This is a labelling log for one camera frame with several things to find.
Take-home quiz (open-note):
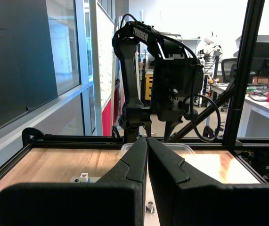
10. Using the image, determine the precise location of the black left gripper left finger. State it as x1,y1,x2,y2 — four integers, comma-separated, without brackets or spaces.
0,137,148,226

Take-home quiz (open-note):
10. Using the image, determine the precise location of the black office chair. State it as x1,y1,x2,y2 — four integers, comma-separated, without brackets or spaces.
220,58,239,83

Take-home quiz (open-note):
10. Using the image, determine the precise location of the clear plastic tub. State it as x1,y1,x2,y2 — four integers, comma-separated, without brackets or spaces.
120,142,195,161

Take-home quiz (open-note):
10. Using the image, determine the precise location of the white desk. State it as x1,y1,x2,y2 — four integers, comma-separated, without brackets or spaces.
211,82,269,139

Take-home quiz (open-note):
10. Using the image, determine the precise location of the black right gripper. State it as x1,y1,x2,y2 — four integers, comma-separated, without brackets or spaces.
144,98,190,142

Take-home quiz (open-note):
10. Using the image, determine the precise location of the small metal clamp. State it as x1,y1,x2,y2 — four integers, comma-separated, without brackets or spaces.
145,201,156,214

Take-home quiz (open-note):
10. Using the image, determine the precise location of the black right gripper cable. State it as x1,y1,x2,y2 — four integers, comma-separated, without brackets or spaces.
182,94,221,143

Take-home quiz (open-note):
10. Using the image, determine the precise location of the black aluminium frame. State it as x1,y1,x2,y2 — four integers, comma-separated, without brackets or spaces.
0,0,269,196

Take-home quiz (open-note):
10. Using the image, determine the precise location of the small blue white socket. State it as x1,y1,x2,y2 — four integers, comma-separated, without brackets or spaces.
79,172,91,183

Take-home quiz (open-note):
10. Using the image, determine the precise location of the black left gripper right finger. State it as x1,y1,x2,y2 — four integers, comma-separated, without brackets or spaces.
147,137,269,226

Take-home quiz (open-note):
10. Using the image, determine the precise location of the yellow drawer cabinet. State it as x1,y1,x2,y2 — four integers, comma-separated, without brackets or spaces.
144,73,154,101

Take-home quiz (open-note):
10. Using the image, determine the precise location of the white red partition panel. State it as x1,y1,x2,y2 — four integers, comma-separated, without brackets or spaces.
90,0,122,137

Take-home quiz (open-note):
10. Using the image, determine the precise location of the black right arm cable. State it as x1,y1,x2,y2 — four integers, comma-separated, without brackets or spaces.
121,13,199,64

